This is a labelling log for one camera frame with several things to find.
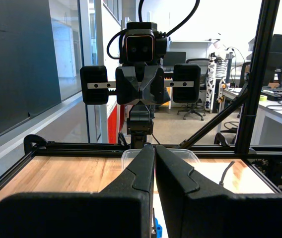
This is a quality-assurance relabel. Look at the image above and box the white board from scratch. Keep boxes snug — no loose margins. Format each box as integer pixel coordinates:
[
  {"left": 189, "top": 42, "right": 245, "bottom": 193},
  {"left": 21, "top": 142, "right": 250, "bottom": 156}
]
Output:
[{"left": 152, "top": 192, "right": 169, "bottom": 238}]

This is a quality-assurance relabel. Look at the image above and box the white and red partition panel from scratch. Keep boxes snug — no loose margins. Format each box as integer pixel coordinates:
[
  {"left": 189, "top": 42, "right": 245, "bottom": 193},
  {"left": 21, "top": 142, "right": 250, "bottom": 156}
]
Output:
[{"left": 101, "top": 0, "right": 127, "bottom": 144}]

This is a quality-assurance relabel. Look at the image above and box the yellow drawer cabinet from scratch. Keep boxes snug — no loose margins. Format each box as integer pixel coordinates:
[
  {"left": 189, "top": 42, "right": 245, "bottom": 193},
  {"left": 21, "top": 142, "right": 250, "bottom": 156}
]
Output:
[{"left": 159, "top": 99, "right": 172, "bottom": 110}]

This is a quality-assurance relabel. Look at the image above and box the short black looped cable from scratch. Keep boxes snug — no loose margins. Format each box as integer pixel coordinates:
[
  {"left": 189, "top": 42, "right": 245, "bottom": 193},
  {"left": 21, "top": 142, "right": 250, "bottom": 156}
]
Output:
[{"left": 106, "top": 31, "right": 127, "bottom": 60}]

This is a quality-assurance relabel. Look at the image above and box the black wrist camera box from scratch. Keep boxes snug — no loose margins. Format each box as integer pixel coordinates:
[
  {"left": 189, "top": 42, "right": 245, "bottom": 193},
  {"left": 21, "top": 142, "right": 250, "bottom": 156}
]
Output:
[{"left": 125, "top": 21, "right": 156, "bottom": 63}]

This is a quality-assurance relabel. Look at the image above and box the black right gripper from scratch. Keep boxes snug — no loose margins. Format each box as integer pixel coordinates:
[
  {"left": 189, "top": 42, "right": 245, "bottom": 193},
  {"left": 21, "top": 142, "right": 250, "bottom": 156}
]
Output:
[{"left": 80, "top": 61, "right": 202, "bottom": 105}]

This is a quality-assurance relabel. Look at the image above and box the small dark computer monitor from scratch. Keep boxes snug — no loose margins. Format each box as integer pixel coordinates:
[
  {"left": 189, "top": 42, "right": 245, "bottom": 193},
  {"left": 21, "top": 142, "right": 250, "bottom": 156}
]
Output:
[{"left": 162, "top": 51, "right": 187, "bottom": 72}]

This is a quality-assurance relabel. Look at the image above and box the black corner bracket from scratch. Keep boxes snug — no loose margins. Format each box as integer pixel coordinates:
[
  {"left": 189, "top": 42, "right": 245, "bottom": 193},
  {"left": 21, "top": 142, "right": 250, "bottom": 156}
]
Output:
[
  {"left": 214, "top": 132, "right": 230, "bottom": 147},
  {"left": 23, "top": 133, "right": 49, "bottom": 154}
]

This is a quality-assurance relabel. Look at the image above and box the white lattice stand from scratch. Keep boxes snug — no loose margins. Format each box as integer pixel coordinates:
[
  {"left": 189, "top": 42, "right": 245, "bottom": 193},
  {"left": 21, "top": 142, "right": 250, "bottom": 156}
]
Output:
[{"left": 205, "top": 32, "right": 229, "bottom": 112}]

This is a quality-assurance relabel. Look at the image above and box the grey rj45 connector cable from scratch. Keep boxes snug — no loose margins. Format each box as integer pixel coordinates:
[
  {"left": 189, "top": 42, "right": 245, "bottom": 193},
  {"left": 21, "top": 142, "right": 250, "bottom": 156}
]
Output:
[{"left": 219, "top": 160, "right": 236, "bottom": 186}]

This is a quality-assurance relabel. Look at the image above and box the blue plastic part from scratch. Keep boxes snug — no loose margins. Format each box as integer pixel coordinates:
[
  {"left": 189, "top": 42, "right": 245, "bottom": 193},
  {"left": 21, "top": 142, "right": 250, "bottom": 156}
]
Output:
[{"left": 154, "top": 217, "right": 163, "bottom": 238}]

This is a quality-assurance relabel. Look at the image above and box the clear plastic tub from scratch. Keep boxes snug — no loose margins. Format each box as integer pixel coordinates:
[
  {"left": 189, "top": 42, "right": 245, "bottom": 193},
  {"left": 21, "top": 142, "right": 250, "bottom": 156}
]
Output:
[{"left": 121, "top": 148, "right": 201, "bottom": 172}]

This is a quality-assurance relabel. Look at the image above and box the black frame upright post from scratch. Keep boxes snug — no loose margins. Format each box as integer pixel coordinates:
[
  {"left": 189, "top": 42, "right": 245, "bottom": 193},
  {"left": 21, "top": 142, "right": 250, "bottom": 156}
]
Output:
[{"left": 235, "top": 0, "right": 281, "bottom": 154}]

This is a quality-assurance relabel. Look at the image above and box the black frame diagonal brace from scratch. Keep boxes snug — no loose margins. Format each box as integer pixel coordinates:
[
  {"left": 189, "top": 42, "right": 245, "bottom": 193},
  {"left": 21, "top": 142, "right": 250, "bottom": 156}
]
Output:
[{"left": 179, "top": 81, "right": 250, "bottom": 148}]

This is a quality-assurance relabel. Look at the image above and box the black office chair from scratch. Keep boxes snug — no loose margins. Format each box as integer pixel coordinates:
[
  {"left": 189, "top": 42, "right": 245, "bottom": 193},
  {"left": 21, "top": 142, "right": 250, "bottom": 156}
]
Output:
[{"left": 177, "top": 58, "right": 211, "bottom": 121}]

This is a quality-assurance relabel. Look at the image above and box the white desk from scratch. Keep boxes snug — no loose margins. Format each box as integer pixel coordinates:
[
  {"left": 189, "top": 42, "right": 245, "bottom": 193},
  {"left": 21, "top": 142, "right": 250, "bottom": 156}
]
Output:
[{"left": 217, "top": 86, "right": 282, "bottom": 147}]

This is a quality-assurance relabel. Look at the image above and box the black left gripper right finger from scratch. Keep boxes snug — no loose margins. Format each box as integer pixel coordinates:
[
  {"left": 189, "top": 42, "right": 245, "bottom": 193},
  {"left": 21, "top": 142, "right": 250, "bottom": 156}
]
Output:
[{"left": 155, "top": 145, "right": 282, "bottom": 238}]

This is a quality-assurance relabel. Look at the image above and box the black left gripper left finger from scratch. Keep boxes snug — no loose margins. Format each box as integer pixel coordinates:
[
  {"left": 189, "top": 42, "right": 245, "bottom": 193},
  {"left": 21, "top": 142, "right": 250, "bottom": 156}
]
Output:
[{"left": 0, "top": 145, "right": 155, "bottom": 238}]

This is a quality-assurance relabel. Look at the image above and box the black camera cable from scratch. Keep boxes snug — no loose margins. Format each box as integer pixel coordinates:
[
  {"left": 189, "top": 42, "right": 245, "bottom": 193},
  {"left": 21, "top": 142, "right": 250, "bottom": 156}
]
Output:
[{"left": 138, "top": 0, "right": 201, "bottom": 35}]

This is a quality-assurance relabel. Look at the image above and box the black controller box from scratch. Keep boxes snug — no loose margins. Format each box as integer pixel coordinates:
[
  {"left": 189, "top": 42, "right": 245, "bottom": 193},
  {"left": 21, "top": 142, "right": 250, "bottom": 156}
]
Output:
[{"left": 251, "top": 158, "right": 282, "bottom": 193}]

